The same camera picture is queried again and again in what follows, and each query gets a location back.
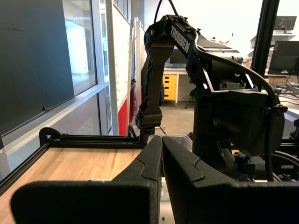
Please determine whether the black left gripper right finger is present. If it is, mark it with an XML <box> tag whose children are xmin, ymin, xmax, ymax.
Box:
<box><xmin>163</xmin><ymin>137</ymin><xmax>299</xmax><ymax>224</ymax></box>

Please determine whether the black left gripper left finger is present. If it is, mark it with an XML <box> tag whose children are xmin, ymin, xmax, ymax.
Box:
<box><xmin>10</xmin><ymin>136</ymin><xmax>163</xmax><ymax>224</ymax></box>

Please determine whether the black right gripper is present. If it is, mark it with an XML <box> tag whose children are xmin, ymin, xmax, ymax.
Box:
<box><xmin>193</xmin><ymin>90</ymin><xmax>288</xmax><ymax>173</ymax></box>

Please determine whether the white taskboard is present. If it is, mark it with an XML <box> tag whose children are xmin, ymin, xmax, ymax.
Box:
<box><xmin>159</xmin><ymin>177</ymin><xmax>176</xmax><ymax>224</ymax></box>

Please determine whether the black office chair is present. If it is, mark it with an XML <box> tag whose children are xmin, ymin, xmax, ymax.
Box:
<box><xmin>185</xmin><ymin>90</ymin><xmax>196</xmax><ymax>109</ymax></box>

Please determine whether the clear plastic tub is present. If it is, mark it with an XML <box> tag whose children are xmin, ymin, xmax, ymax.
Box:
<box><xmin>147</xmin><ymin>133</ymin><xmax>193</xmax><ymax>151</ymax></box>

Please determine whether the white desk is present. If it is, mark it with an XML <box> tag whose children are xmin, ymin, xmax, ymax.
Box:
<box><xmin>163</xmin><ymin>67</ymin><xmax>191</xmax><ymax>105</ymax></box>
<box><xmin>266</xmin><ymin>77</ymin><xmax>299</xmax><ymax>119</ymax></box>

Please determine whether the yellow drawer cabinet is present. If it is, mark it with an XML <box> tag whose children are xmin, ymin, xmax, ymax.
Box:
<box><xmin>163</xmin><ymin>74</ymin><xmax>178</xmax><ymax>100</ymax></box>

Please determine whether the large black monitor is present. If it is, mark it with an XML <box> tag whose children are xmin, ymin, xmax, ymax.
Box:
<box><xmin>267</xmin><ymin>41</ymin><xmax>299</xmax><ymax>76</ymax></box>

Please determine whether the small black monitor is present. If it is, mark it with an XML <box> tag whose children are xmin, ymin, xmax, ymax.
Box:
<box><xmin>169</xmin><ymin>48</ymin><xmax>187</xmax><ymax>65</ymax></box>

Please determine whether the red panel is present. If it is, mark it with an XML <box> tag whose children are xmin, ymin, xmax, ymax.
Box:
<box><xmin>129</xmin><ymin>83</ymin><xmax>136</xmax><ymax>118</ymax></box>
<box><xmin>118</xmin><ymin>98</ymin><xmax>128</xmax><ymax>136</ymax></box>

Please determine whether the black monitor on stand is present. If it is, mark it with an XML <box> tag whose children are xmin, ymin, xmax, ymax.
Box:
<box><xmin>273</xmin><ymin>15</ymin><xmax>298</xmax><ymax>33</ymax></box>

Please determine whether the narrow white partition panel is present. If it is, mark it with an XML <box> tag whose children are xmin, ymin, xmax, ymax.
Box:
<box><xmin>134</xmin><ymin>20</ymin><xmax>146</xmax><ymax>81</ymax></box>

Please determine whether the wide white partition panel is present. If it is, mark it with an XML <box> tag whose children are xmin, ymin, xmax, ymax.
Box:
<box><xmin>106</xmin><ymin>0</ymin><xmax>132</xmax><ymax>136</ymax></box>

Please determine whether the glass window pane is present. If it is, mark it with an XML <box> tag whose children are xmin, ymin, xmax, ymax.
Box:
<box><xmin>62</xmin><ymin>0</ymin><xmax>98</xmax><ymax>96</ymax></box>

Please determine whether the black frame rail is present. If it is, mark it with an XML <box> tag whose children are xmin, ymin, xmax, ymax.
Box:
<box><xmin>273</xmin><ymin>130</ymin><xmax>299</xmax><ymax>183</ymax></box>
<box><xmin>0</xmin><ymin>127</ymin><xmax>147</xmax><ymax>196</ymax></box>

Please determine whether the black frame post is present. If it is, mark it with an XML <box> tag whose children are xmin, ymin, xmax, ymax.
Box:
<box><xmin>251</xmin><ymin>0</ymin><xmax>280</xmax><ymax>77</ymax></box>

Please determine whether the grey window sill rail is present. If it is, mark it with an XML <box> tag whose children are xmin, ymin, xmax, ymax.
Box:
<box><xmin>0</xmin><ymin>82</ymin><xmax>110</xmax><ymax>152</ymax></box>

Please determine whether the thin black cable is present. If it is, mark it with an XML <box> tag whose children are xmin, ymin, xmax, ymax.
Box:
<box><xmin>153</xmin><ymin>0</ymin><xmax>164</xmax><ymax>24</ymax></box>
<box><xmin>168</xmin><ymin>0</ymin><xmax>179</xmax><ymax>17</ymax></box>

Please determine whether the white window frame post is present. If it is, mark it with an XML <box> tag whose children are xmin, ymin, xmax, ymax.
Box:
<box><xmin>91</xmin><ymin>0</ymin><xmax>111</xmax><ymax>136</ymax></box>

